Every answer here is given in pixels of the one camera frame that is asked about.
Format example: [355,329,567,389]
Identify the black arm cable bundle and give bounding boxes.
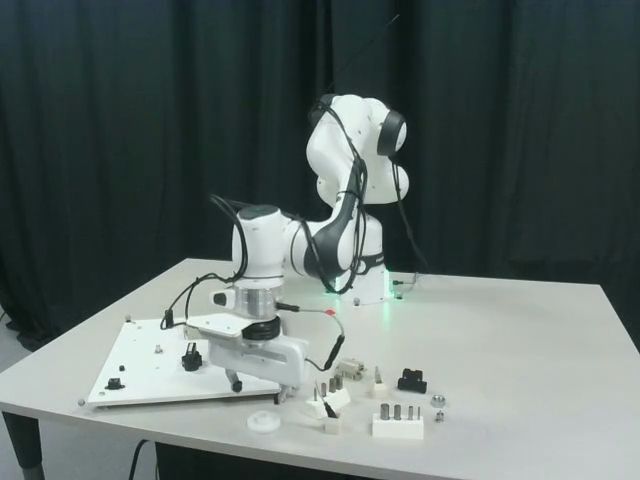
[308,94,374,296]

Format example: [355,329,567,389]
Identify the silver wrist ring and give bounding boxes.
[233,285,279,319]

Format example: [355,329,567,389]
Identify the flat white mounting plate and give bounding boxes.
[190,314,252,338]

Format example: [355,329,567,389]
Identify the black cable under table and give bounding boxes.
[129,439,157,480]

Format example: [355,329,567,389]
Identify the long white peg holder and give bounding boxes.
[372,412,425,441]

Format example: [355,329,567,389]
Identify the thin black hanging cable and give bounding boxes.
[160,272,239,332]

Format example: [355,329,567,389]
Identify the black curtain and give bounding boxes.
[0,0,640,332]

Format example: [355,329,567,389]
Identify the white large gear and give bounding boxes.
[246,409,284,434]

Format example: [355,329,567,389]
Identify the beige metal connector plug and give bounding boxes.
[337,357,369,384]

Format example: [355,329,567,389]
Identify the black table leg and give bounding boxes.
[2,412,41,480]

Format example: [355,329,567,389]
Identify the black wrist band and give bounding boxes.
[241,319,282,342]

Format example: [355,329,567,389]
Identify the slanted white peg holder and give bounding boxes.
[302,389,351,419]

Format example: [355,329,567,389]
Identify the black cable to table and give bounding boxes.
[389,154,432,289]

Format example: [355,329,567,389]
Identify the black D-SUB plug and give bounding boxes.
[397,368,429,394]

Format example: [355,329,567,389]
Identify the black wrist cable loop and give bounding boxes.
[209,193,301,281]

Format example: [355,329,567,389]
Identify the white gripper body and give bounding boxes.
[208,332,309,389]

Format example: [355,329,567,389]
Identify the black round waterproof plug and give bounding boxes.
[180,342,202,374]

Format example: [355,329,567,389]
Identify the white task board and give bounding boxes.
[85,319,282,409]

